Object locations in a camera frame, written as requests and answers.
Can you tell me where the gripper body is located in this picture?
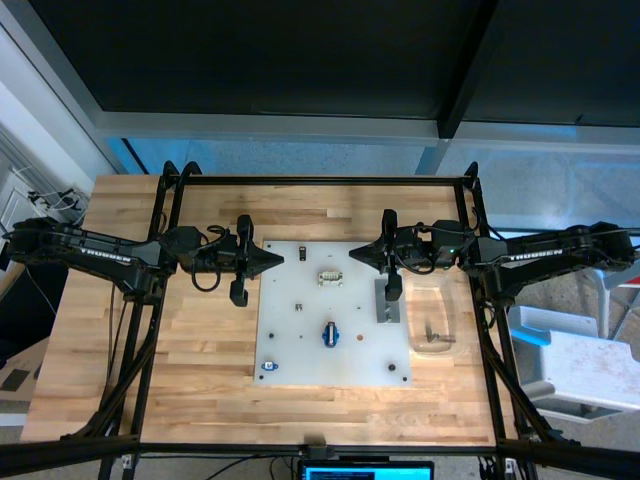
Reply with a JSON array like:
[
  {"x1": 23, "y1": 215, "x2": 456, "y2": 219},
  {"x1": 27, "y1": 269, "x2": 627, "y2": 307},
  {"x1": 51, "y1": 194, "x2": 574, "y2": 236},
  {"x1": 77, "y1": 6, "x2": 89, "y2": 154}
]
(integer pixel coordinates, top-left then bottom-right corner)
[
  {"x1": 219, "y1": 214, "x2": 255, "y2": 308},
  {"x1": 381, "y1": 208, "x2": 434, "y2": 305}
]

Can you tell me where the white taskboard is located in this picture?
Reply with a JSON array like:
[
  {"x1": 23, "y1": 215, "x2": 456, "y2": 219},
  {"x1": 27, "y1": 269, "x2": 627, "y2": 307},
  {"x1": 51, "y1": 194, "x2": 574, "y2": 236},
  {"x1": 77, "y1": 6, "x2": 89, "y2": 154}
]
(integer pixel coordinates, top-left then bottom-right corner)
[{"x1": 254, "y1": 240, "x2": 413, "y2": 387}]

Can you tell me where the grey metal peg plate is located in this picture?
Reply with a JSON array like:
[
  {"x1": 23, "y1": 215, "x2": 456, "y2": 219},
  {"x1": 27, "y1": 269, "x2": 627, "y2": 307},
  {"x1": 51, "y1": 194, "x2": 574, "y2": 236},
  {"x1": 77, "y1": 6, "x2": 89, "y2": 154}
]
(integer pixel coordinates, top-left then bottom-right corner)
[{"x1": 373, "y1": 278, "x2": 403, "y2": 325}]

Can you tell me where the clear plastic tub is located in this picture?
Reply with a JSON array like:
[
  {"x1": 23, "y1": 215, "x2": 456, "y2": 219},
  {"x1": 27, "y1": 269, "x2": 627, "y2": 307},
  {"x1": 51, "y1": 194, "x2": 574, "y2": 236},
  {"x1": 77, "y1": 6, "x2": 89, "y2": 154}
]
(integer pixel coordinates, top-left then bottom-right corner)
[{"x1": 403, "y1": 273, "x2": 464, "y2": 359}]

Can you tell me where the white step stool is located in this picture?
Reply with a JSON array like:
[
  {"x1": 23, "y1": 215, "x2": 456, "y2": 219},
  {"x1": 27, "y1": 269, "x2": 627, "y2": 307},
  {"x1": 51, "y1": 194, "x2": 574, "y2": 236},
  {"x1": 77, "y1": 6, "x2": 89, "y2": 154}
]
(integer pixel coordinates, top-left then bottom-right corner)
[{"x1": 509, "y1": 304, "x2": 640, "y2": 426}]

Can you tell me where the laptop screen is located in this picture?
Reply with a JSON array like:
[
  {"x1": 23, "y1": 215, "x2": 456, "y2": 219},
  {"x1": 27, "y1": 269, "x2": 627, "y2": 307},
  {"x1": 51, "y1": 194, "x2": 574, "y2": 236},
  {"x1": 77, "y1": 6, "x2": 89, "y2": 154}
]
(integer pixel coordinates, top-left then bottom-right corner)
[{"x1": 298, "y1": 459, "x2": 435, "y2": 480}]

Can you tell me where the cardboard sheet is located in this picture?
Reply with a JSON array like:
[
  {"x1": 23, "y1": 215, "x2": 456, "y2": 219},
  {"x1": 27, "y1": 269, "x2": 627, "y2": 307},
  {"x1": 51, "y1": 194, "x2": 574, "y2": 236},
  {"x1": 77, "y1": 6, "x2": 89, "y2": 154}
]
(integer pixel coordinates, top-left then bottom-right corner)
[{"x1": 0, "y1": 337, "x2": 51, "y2": 401}]

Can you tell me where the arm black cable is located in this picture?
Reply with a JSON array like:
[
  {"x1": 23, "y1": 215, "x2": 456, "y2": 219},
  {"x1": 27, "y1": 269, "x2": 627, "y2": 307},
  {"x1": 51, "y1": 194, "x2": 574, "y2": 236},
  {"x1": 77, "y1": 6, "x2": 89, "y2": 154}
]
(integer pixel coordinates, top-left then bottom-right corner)
[{"x1": 191, "y1": 223, "x2": 226, "y2": 293}]

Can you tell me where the black aluminium frame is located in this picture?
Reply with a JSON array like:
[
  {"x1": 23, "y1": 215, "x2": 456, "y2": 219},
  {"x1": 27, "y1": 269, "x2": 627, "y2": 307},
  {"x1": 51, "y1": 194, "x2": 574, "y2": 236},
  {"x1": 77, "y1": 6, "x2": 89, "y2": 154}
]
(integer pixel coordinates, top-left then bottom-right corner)
[{"x1": 0, "y1": 159, "x2": 584, "y2": 480}]

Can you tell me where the blue connector mount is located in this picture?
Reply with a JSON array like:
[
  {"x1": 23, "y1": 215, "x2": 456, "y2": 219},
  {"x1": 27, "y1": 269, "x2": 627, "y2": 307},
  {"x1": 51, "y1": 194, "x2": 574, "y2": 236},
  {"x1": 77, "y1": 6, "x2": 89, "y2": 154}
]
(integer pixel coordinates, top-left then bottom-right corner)
[{"x1": 319, "y1": 321, "x2": 342, "y2": 350}]

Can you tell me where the wall cable bundle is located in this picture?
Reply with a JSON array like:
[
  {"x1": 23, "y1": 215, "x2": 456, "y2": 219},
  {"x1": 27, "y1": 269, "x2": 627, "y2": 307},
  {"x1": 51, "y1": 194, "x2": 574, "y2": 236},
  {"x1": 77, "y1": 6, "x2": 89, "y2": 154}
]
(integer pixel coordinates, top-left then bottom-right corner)
[{"x1": 27, "y1": 187, "x2": 86, "y2": 214}]

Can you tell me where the black camera bracket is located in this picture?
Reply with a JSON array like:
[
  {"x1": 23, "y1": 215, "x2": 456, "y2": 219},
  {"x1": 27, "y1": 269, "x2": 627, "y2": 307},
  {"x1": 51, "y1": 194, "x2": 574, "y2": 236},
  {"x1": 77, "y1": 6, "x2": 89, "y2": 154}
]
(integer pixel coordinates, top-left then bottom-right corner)
[{"x1": 301, "y1": 433, "x2": 335, "y2": 460}]

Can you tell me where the white metal trolley frame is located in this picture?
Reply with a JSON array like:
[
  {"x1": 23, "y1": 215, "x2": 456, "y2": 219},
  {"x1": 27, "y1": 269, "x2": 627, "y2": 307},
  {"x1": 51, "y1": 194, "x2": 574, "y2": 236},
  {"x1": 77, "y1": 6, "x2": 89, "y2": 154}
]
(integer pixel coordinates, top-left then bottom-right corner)
[{"x1": 594, "y1": 269, "x2": 640, "y2": 341}]

